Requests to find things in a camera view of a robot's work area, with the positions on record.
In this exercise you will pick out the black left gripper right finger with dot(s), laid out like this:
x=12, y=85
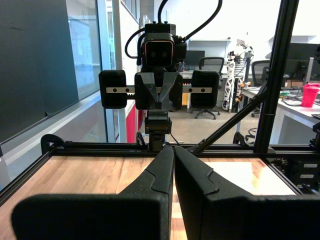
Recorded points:
x=237, y=217

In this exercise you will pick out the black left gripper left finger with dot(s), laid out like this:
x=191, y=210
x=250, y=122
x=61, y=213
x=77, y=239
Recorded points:
x=100, y=215

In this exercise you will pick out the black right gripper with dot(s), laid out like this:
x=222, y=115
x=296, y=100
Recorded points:
x=112, y=78

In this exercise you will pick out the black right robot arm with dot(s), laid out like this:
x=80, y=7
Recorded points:
x=158, y=125

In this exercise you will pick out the white partition with red base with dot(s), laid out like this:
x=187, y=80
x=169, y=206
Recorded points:
x=130, y=125

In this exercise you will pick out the black computer monitor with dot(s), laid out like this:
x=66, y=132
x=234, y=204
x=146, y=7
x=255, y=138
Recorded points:
x=195, y=58
x=300, y=53

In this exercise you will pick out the black mesh office chair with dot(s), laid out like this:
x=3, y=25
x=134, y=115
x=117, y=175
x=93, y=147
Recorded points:
x=258, y=71
x=212, y=63

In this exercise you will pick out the white lattice stand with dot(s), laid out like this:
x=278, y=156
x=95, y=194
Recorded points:
x=226, y=93

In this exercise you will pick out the black electronics box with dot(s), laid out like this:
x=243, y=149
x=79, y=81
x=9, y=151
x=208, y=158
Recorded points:
x=303, y=173

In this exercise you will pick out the white office desk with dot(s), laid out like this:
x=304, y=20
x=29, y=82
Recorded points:
x=295, y=113

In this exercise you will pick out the red plastic cup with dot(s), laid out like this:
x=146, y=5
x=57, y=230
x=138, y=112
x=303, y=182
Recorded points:
x=309, y=96

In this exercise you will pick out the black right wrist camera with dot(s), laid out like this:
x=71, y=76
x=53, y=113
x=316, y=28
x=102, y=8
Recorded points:
x=159, y=53

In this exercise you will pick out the black frame clamp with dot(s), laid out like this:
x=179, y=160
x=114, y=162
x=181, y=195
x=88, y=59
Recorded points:
x=47, y=138
x=237, y=136

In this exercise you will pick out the black aluminium frame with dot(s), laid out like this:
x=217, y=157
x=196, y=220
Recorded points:
x=276, y=75

